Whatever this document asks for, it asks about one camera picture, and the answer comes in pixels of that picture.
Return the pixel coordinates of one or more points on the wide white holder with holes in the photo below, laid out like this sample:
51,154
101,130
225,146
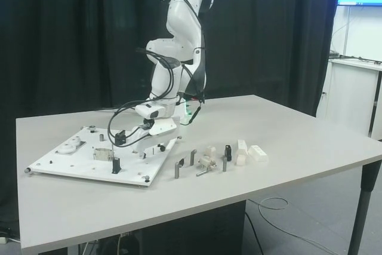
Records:
258,153

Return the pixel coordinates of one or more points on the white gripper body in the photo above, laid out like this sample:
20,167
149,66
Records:
155,143

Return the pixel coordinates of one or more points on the beige plug with metal parts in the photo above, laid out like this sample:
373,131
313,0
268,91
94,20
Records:
206,164

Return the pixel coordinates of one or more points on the black table leg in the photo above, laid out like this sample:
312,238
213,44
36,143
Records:
365,210

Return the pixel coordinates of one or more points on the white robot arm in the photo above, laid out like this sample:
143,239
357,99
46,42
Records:
179,43

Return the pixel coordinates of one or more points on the white task board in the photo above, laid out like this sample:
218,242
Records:
89,165

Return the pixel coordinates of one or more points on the metal peg in board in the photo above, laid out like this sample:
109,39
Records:
102,137

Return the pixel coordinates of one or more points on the metal round peg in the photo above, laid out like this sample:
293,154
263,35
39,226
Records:
202,173
176,171
224,164
192,158

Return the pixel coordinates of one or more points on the white large gear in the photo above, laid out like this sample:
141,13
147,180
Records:
66,149

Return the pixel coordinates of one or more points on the small white holder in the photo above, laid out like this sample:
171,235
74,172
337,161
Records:
210,151

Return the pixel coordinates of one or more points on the black curtains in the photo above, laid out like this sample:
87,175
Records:
74,28

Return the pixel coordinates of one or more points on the white cabinet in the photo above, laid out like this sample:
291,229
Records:
349,96

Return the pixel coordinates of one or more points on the black D-SUB plug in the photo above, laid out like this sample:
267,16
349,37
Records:
228,152

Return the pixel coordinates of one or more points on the white cube holder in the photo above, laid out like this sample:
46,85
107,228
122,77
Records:
241,159

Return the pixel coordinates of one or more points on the white medium gear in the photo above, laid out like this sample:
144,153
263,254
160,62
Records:
74,141

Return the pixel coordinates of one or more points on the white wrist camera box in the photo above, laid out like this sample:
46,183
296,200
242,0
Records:
150,111

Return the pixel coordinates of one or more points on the long white holder with holes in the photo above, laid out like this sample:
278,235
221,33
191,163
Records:
242,146

